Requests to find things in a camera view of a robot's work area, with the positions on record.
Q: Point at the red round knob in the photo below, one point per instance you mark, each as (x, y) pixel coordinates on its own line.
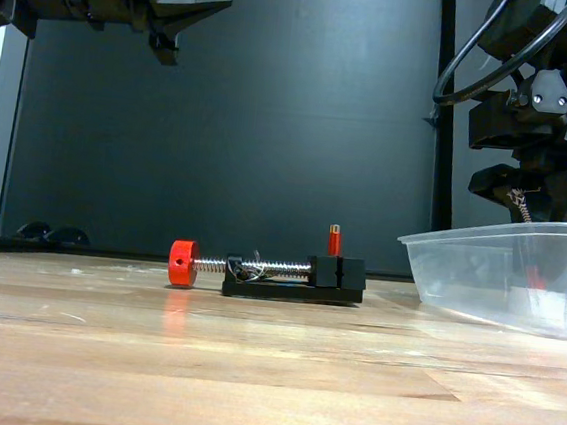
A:
(183, 263)

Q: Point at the white paper slip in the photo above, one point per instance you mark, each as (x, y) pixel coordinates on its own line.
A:
(540, 307)

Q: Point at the red RCA socket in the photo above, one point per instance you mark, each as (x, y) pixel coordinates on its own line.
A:
(335, 242)

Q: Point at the black clamp fixture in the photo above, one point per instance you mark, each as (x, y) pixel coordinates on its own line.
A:
(337, 278)

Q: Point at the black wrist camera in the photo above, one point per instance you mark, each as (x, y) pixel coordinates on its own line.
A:
(518, 124)

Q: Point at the black frame corner bracket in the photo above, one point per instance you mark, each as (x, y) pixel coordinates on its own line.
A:
(70, 236)
(33, 231)

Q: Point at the silver coil spring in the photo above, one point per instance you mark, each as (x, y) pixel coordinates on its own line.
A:
(210, 265)

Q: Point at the clear plastic tub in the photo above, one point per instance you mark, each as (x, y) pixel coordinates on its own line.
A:
(459, 269)

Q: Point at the silver threaded rod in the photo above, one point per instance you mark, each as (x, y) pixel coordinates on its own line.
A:
(283, 268)

